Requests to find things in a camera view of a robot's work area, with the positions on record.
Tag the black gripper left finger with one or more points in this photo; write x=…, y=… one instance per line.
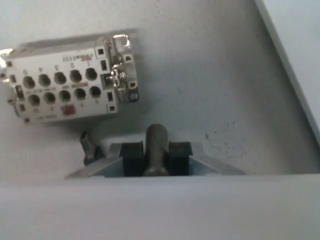
x=131, y=160

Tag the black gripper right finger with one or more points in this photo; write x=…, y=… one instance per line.
x=180, y=160

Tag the metal round peg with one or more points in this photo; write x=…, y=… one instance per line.
x=156, y=145

